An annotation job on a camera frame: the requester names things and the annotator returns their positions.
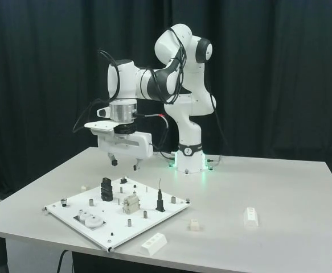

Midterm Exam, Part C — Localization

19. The white task board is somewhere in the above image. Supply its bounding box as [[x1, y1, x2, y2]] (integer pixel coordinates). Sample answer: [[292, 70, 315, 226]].
[[42, 176, 191, 253]]

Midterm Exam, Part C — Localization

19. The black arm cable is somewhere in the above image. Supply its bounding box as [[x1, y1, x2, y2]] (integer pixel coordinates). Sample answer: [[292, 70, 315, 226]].
[[97, 26, 190, 106]]

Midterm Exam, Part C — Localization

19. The black curtain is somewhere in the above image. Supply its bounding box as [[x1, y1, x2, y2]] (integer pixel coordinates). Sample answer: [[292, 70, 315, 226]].
[[0, 0, 332, 200]]

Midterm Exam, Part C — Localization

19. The black camera cable loop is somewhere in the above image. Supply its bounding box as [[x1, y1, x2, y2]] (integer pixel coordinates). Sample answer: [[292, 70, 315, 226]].
[[72, 98, 112, 134]]

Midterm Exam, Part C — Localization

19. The white large gear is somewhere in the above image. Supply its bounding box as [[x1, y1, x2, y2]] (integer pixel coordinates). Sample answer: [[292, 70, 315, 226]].
[[86, 216, 104, 230]]

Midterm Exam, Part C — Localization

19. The white long holder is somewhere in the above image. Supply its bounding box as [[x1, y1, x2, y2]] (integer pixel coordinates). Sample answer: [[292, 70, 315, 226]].
[[243, 207, 260, 229]]

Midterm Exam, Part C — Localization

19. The black USB plug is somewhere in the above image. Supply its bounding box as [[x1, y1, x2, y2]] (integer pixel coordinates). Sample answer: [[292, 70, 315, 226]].
[[155, 177, 166, 212]]

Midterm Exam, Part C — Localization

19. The flat white mounting plate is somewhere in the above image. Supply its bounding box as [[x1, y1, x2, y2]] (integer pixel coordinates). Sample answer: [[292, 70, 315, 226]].
[[84, 119, 121, 135]]

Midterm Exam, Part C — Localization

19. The black D-SUB plug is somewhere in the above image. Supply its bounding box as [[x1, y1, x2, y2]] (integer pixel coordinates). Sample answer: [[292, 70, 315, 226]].
[[100, 176, 114, 202]]

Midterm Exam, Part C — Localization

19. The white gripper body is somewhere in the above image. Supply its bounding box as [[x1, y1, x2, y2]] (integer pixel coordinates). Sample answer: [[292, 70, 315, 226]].
[[97, 131, 153, 159]]

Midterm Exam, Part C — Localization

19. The white three-hole holder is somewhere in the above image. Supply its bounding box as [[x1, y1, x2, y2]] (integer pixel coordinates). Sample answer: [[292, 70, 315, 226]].
[[140, 231, 168, 249]]

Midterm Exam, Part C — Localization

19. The silver wrist ring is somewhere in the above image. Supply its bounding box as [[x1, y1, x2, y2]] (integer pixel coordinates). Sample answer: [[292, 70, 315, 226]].
[[109, 100, 139, 124]]

